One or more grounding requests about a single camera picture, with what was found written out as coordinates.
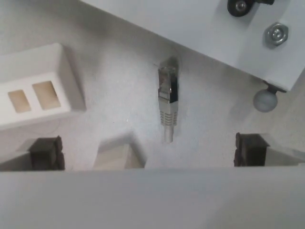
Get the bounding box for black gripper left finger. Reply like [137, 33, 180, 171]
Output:
[0, 135, 65, 172]

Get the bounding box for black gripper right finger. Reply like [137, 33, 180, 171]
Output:
[234, 133, 305, 168]

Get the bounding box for white holder with rectangular holes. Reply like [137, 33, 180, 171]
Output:
[0, 42, 87, 131]

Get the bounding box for grey Ethernet plug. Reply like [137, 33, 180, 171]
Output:
[157, 56, 181, 144]

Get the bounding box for white task board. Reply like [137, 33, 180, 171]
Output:
[79, 0, 305, 113]

